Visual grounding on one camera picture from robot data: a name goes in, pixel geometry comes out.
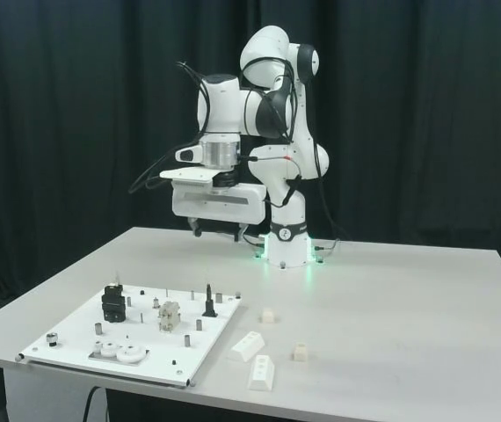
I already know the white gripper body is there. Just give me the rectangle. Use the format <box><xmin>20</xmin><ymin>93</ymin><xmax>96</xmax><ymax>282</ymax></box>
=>
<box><xmin>171</xmin><ymin>178</ymin><xmax>268</xmax><ymax>223</ymax></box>

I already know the flat white mounting plate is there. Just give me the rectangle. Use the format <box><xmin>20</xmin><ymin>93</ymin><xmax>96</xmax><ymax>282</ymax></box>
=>
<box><xmin>158</xmin><ymin>168</ymin><xmax>217</xmax><ymax>183</ymax></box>

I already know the thin black rod red tag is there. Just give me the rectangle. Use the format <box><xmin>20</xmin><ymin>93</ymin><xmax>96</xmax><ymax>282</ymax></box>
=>
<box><xmin>236</xmin><ymin>153</ymin><xmax>294</xmax><ymax>161</ymax></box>

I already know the black tall plug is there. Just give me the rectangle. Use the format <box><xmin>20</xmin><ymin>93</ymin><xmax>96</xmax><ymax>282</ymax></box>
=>
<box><xmin>201</xmin><ymin>282</ymin><xmax>219</xmax><ymax>318</ymax></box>

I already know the beige connector plug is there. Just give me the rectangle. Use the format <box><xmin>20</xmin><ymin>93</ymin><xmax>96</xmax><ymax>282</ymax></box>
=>
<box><xmin>157</xmin><ymin>300</ymin><xmax>182</xmax><ymax>331</ymax></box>

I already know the long white peg holder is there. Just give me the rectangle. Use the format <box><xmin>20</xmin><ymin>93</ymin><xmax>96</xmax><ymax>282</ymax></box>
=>
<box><xmin>247</xmin><ymin>354</ymin><xmax>279</xmax><ymax>392</ymax></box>
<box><xmin>229</xmin><ymin>331</ymin><xmax>265</xmax><ymax>363</ymax></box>

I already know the white large gear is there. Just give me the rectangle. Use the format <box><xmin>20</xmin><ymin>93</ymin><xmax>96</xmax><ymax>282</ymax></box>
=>
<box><xmin>116</xmin><ymin>345</ymin><xmax>147</xmax><ymax>364</ymax></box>

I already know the white task board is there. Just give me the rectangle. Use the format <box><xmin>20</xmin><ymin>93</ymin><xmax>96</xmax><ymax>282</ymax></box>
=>
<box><xmin>16</xmin><ymin>283</ymin><xmax>245</xmax><ymax>390</ymax></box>

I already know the black curtain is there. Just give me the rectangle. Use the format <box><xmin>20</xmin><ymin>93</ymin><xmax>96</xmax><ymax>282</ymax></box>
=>
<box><xmin>0</xmin><ymin>0</ymin><xmax>501</xmax><ymax>304</ymax></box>

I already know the silver flange ring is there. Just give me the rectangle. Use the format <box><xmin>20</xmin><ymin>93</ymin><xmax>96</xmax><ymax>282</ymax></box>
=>
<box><xmin>200</xmin><ymin>139</ymin><xmax>240</xmax><ymax>169</ymax></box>

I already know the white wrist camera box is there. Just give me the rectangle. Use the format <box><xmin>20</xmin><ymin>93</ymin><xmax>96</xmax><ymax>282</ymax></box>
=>
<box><xmin>174</xmin><ymin>146</ymin><xmax>204</xmax><ymax>164</ymax></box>

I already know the black cable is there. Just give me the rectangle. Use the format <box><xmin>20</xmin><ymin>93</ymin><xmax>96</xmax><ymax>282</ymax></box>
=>
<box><xmin>313</xmin><ymin>142</ymin><xmax>342</xmax><ymax>255</ymax></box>
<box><xmin>174</xmin><ymin>60</ymin><xmax>216</xmax><ymax>134</ymax></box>
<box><xmin>83</xmin><ymin>385</ymin><xmax>107</xmax><ymax>422</ymax></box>
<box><xmin>240</xmin><ymin>55</ymin><xmax>307</xmax><ymax>142</ymax></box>
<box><xmin>128</xmin><ymin>138</ymin><xmax>206</xmax><ymax>195</ymax></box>

